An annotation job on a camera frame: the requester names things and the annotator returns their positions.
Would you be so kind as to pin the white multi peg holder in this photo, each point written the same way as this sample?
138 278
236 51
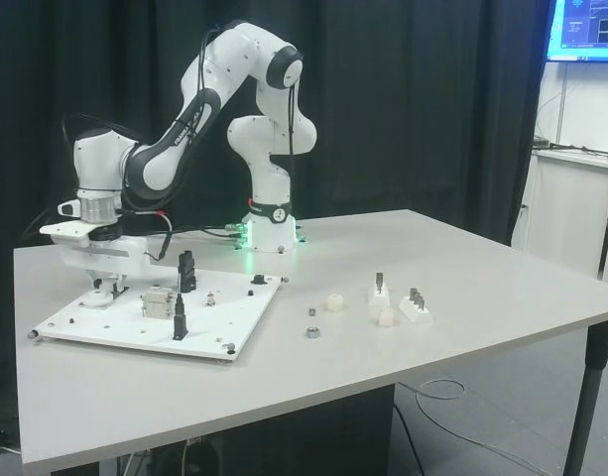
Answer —
415 314

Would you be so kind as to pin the white medium gear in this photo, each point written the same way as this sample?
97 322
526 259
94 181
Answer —
108 287

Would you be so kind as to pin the white task board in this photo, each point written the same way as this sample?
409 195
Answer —
150 332

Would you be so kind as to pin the blue monitor screen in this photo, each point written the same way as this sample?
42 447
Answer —
586 25

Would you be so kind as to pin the white cabinet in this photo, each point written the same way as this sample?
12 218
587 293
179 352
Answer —
566 213

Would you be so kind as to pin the black upright plug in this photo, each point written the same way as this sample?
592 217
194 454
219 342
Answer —
178 320

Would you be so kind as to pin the black D-SUB plug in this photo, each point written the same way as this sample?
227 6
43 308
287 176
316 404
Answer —
185 273

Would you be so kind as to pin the metal BNC plug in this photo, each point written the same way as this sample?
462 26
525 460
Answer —
210 299

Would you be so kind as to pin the white single peg holder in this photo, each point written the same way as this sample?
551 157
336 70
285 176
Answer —
379 297

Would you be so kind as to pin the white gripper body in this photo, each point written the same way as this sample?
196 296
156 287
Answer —
110 258

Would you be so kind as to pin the flat white mount plate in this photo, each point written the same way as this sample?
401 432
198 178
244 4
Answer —
65 230

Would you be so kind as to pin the white large gear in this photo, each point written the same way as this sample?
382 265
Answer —
96 299

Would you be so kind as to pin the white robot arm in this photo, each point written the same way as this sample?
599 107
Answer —
264 139

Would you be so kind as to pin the round metal nut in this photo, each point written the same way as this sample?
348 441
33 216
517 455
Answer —
311 332

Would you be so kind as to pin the black round plug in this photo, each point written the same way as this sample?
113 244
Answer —
258 279

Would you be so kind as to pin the black table leg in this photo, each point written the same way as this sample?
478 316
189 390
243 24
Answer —
588 396

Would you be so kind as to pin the black curtain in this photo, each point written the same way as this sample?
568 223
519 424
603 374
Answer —
432 124

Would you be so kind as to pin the cream small holder block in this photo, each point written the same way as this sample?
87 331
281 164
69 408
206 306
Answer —
386 318
334 302

